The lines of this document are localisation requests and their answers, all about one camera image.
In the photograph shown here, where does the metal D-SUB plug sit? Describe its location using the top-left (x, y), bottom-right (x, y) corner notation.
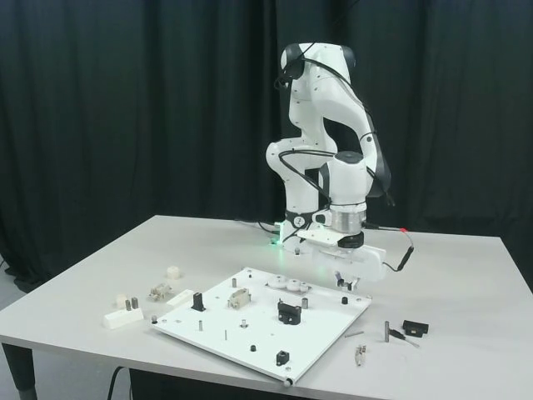
top-left (146, 282), bottom-right (173, 301)

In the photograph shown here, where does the black handled small tool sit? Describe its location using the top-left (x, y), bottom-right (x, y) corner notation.
top-left (388, 328), bottom-right (421, 348)

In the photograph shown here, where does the white peg holder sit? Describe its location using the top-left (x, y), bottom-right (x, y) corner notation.
top-left (102, 307), bottom-right (145, 332)

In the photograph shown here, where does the black table leg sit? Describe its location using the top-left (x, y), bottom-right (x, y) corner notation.
top-left (0, 342), bottom-right (35, 400)

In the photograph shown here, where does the black cable on table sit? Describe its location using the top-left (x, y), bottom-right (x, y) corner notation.
top-left (235, 219), bottom-right (281, 235)

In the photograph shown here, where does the thin black rod on wire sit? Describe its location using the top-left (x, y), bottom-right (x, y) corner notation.
top-left (365, 222), bottom-right (416, 273)

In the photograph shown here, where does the black cable under table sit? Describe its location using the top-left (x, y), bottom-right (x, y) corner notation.
top-left (109, 365), bottom-right (131, 400)

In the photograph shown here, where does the white task board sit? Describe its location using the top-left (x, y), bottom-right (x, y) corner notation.
top-left (150, 266), bottom-right (373, 387)

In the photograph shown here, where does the black curtain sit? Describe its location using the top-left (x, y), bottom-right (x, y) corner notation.
top-left (0, 0), bottom-right (533, 293)

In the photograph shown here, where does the black waterproof plug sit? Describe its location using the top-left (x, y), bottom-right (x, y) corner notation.
top-left (276, 298), bottom-right (302, 326)

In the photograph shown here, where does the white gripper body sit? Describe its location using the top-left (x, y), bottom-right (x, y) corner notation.
top-left (311, 244), bottom-right (386, 282)

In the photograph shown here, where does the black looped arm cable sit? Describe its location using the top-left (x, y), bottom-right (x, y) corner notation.
top-left (277, 150), bottom-right (334, 210)

